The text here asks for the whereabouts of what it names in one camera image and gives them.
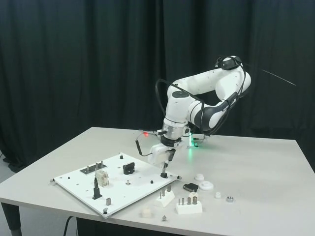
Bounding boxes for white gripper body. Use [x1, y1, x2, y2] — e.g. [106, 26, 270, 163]
[147, 144, 171, 166]

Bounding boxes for white large gear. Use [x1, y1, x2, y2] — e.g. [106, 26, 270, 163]
[198, 181, 214, 191]

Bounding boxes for black cables at robot foot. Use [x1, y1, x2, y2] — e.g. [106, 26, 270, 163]
[191, 134, 215, 145]

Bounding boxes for beige waterproof plug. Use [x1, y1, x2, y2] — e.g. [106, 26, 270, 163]
[95, 169, 110, 187]

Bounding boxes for black cable under table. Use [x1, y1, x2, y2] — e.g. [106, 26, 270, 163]
[64, 215, 76, 236]

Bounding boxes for black curtain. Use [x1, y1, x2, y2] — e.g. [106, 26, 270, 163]
[0, 0, 315, 170]

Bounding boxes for white four-peg holder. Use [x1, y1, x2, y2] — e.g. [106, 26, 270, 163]
[175, 198, 204, 215]

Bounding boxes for white task board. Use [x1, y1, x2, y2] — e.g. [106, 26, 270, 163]
[49, 152, 183, 217]

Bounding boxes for dark table leg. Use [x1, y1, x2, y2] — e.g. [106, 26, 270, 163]
[1, 203, 21, 236]

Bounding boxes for white two-peg holder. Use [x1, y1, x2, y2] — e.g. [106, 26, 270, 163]
[154, 191, 176, 207]

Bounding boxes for tall black USB plug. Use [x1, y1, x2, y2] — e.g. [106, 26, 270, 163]
[92, 172, 103, 200]

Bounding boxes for black D-SUB plug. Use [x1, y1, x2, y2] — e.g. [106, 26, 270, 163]
[183, 182, 199, 193]

